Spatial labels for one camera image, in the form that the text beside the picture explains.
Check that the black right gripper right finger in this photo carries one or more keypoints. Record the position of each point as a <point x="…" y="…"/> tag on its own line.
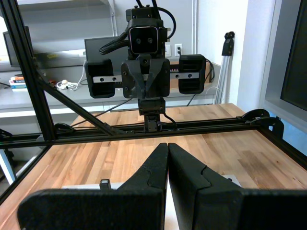
<point x="227" y="208"/>

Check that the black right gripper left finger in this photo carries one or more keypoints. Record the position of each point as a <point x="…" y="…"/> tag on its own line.
<point x="96" y="208"/>

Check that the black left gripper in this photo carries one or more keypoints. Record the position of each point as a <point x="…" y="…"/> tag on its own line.
<point x="99" y="69"/>

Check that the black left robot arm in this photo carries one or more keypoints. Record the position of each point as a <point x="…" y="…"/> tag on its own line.
<point x="144" y="16"/>

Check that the white board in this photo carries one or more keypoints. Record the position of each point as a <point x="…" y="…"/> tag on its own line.
<point x="84" y="186"/>

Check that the black monitor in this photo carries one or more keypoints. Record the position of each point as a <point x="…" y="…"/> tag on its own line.
<point x="105" y="50"/>
<point x="12" y="52"/>

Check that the grey counter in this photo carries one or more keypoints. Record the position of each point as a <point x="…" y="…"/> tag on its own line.
<point x="72" y="98"/>

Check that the aluminium stand with black top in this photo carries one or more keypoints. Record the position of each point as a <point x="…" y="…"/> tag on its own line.
<point x="226" y="69"/>

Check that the stack of books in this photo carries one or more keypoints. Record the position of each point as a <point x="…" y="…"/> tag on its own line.
<point x="18" y="83"/>

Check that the white wall outlet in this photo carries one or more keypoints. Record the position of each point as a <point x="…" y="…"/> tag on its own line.
<point x="168" y="50"/>
<point x="178" y="49"/>

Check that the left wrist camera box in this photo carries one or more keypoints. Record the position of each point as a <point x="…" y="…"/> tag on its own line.
<point x="144" y="40"/>

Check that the black metal frame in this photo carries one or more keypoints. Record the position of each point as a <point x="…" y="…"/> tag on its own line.
<point x="24" y="60"/>

